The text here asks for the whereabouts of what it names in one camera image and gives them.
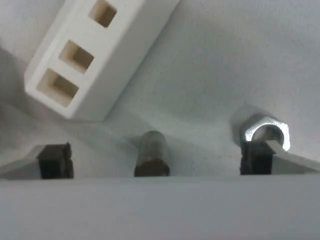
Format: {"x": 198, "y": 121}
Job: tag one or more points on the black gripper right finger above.
{"x": 256, "y": 160}

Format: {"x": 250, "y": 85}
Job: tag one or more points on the dark metal peg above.
{"x": 152, "y": 155}

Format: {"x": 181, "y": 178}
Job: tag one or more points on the white holder with square holes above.
{"x": 107, "y": 62}

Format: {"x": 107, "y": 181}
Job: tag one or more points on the silver metal hex nut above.
{"x": 246, "y": 133}

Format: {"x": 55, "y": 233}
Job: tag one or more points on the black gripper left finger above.
{"x": 53, "y": 161}

